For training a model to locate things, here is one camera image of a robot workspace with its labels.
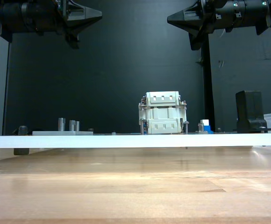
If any beige HAN10E connector insert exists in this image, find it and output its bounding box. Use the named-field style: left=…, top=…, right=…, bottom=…
left=139, top=91, right=187, bottom=109

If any beige HAN10E base socket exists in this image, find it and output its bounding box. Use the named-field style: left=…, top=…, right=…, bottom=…
left=138, top=106, right=190, bottom=135

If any black connector housing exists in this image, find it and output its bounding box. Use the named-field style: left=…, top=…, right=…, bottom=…
left=235, top=90, right=271, bottom=134

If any small blue white connector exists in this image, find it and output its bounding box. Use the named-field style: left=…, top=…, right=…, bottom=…
left=202, top=119, right=213, bottom=134

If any white taskboard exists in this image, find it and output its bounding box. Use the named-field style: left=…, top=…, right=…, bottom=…
left=0, top=134, right=271, bottom=149

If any grey metal plate with pegs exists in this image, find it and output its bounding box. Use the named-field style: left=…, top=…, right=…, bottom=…
left=32, top=118, right=94, bottom=136

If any black threaded standoff screw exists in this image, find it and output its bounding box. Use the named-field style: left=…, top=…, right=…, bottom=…
left=13, top=125, right=30, bottom=156

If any black aluminium frame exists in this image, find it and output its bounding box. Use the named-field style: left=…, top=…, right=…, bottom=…
left=195, top=32, right=216, bottom=133

